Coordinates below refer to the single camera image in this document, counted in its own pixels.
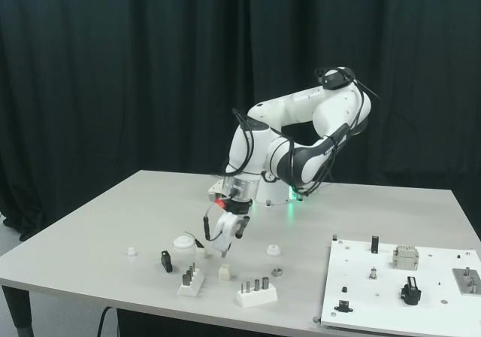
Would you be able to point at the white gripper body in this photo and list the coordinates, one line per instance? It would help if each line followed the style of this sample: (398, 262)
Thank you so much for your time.
(224, 231)

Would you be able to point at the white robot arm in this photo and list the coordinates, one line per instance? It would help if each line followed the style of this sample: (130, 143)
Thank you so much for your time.
(300, 104)

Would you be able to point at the white cube plug holder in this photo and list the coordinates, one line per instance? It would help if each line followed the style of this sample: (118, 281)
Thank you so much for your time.
(224, 272)

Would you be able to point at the small white plug holder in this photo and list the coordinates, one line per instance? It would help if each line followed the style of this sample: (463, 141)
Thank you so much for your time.
(203, 253)

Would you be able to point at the black USB plug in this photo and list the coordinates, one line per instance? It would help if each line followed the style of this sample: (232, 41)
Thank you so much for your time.
(199, 244)

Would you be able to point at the small metal square peg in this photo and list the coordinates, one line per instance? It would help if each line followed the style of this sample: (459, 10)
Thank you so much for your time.
(192, 268)

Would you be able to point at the medium metal square peg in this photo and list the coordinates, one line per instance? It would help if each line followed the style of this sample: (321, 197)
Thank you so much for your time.
(190, 274)

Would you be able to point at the white large gear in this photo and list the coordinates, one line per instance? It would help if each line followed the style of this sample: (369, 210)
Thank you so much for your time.
(182, 243)

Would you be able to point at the medium metal round peg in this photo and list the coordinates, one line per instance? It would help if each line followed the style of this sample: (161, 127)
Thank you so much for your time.
(256, 284)

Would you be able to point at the large metal square peg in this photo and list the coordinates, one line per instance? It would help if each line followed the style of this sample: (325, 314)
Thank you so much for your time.
(185, 278)

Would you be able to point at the white medium gear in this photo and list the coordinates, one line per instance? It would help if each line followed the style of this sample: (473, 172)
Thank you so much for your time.
(273, 250)

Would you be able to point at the white square peg holder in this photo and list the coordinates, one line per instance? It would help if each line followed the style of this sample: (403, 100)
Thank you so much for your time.
(189, 289)

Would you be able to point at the large metal round peg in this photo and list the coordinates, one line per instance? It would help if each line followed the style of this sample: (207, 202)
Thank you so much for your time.
(265, 282)

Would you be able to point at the metal bolt nut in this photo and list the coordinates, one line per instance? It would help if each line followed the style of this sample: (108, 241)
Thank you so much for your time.
(277, 272)

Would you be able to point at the white round peg holder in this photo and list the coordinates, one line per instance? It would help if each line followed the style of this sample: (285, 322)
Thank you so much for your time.
(259, 298)

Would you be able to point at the black D-SUB plug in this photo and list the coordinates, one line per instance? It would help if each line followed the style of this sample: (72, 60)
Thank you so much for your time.
(165, 260)

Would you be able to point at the black box under table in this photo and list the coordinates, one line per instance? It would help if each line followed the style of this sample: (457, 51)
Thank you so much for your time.
(210, 325)

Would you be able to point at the white small gear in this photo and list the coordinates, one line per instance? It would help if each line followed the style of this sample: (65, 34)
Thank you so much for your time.
(131, 252)

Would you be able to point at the white task board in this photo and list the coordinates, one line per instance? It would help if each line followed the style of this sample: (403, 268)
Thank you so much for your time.
(376, 305)

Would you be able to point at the grey waterproof plug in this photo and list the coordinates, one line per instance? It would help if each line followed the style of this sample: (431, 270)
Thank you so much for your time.
(405, 256)

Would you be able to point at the black curtain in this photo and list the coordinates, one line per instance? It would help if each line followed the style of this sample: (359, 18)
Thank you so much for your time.
(112, 70)

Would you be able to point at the black table leg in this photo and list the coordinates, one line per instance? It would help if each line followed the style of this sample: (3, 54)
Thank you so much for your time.
(17, 310)

